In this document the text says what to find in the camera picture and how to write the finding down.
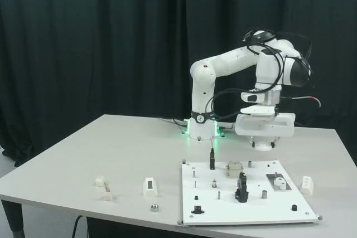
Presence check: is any black curtain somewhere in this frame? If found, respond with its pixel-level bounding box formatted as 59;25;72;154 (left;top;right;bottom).
0;0;357;168

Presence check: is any silver flange ring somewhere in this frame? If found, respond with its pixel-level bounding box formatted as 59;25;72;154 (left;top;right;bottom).
264;90;282;107

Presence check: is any white wedge holder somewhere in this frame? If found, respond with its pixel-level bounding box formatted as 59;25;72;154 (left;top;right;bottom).
142;177;158;197

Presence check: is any white large gear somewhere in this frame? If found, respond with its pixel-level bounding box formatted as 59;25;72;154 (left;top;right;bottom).
253;140;276;152

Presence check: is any white sloped holder with holes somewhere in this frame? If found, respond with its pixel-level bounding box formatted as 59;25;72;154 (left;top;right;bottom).
300;175;315;195

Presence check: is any black table leg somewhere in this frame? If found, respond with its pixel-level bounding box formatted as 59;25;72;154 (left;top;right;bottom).
1;199;23;238

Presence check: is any black plug with thin cable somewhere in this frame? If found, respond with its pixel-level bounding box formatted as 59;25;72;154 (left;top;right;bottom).
209;140;216;171

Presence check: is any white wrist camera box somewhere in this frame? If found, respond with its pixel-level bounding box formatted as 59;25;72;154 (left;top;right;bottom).
240;91;267;104

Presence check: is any black table cable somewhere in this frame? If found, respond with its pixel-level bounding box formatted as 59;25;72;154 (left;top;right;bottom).
157;116;190;128

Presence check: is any beige connector block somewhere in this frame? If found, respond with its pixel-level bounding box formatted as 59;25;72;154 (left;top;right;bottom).
225;161;244;179

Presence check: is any flat white mounting plate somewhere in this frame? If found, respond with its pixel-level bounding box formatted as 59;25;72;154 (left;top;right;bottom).
240;105;280;116

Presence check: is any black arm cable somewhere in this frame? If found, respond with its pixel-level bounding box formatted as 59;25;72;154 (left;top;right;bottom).
242;27;313;88

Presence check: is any black box beneath table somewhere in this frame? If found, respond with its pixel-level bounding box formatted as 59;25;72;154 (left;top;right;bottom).
86;217;184;238

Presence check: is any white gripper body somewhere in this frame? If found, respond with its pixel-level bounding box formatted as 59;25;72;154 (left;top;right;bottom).
235;112;296;138

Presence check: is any black D-SUB plug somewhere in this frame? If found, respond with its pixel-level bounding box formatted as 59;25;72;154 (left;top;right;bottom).
234;172;249;204

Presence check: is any black floor cable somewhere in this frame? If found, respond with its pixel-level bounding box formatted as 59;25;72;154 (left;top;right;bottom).
71;214;88;238

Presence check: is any black looped camera cable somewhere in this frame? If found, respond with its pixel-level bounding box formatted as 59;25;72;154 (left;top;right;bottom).
211;89;243;127

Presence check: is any white task board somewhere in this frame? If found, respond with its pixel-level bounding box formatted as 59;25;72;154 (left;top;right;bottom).
177;159;324;226

